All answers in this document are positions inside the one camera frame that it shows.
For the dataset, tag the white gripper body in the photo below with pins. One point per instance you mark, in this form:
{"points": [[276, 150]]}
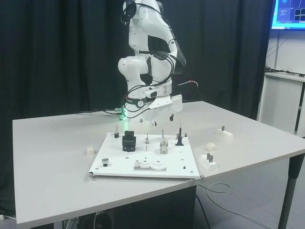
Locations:
{"points": [[175, 103]]}

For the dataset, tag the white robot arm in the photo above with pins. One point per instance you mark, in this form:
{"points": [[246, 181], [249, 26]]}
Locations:
{"points": [[133, 69]]}

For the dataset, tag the metal round peg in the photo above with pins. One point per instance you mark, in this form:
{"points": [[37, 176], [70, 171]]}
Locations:
{"points": [[211, 159], [223, 128], [208, 156], [147, 139]]}

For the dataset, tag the white round holder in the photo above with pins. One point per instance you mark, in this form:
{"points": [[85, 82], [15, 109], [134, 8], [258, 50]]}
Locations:
{"points": [[210, 146]]}

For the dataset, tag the white single-peg holder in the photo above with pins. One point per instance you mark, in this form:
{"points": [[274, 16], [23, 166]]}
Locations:
{"points": [[225, 136]]}

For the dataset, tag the white two-peg holder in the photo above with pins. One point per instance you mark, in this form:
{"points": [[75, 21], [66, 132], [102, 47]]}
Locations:
{"points": [[208, 165]]}

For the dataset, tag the black plug with thin pin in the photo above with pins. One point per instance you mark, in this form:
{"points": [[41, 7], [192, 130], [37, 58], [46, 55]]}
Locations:
{"points": [[179, 139]]}

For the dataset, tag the black D-SUB plug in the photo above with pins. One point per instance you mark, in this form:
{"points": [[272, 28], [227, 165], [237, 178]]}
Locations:
{"points": [[129, 143]]}

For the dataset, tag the metal bolt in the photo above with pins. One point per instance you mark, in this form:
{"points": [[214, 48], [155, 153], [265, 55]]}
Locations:
{"points": [[116, 133]]}

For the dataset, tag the white large gear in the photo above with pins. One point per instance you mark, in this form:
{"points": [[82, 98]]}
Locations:
{"points": [[156, 164]]}

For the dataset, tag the white medium gear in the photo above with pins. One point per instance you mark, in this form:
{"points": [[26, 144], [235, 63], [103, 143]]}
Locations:
{"points": [[144, 165]]}

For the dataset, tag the white small gear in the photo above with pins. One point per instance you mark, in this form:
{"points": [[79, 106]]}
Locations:
{"points": [[137, 164]]}

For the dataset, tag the white task board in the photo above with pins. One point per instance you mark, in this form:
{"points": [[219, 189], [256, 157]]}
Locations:
{"points": [[119, 162]]}

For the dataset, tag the metal BNC plug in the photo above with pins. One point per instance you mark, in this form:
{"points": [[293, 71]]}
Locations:
{"points": [[105, 162]]}

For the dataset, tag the white cube holder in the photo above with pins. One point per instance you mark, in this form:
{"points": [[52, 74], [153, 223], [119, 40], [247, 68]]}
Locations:
{"points": [[90, 151]]}

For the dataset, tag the white cabinet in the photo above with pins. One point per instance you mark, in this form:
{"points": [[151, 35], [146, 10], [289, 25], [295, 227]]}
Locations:
{"points": [[281, 102]]}

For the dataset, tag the black curtain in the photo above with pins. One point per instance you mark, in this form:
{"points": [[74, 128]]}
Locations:
{"points": [[59, 47]]}

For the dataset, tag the grey table leg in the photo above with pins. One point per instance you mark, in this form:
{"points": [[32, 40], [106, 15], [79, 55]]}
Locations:
{"points": [[289, 190]]}

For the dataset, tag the blue screen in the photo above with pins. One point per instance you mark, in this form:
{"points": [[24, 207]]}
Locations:
{"points": [[288, 14]]}

